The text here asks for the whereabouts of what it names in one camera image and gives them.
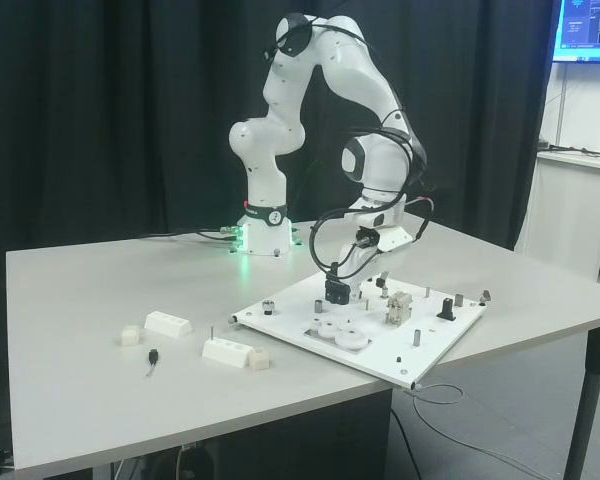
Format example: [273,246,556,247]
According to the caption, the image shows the black curtain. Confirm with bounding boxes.
[0,0,564,286]

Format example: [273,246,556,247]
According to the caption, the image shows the black base cable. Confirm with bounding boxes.
[144,227,242,245]

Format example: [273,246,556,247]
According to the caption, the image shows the blue screen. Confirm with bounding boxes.
[551,0,600,64]

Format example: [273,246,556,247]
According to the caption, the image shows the dark grey table leg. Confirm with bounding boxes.
[563,327,600,480]

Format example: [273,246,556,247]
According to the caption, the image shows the white large gear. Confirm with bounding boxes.
[334,329,369,352]

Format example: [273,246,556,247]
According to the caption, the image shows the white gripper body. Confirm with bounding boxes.
[335,242,399,281]

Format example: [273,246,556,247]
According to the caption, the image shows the beige rectangular connector block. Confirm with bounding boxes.
[385,293,408,324]

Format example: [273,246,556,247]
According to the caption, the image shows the white cabinet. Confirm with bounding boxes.
[521,147,600,290]

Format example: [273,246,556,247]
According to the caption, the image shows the black looped wrist cable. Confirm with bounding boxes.
[308,205,364,275]

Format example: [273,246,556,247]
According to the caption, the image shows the white task board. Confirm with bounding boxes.
[227,269,492,392]

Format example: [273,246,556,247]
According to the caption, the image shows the black hanging cable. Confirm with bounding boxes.
[390,408,432,480]

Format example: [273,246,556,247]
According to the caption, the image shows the white peg holder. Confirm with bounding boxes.
[201,339,254,370]
[143,310,195,338]

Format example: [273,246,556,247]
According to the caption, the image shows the thin grey cable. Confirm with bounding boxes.
[411,383,481,454]

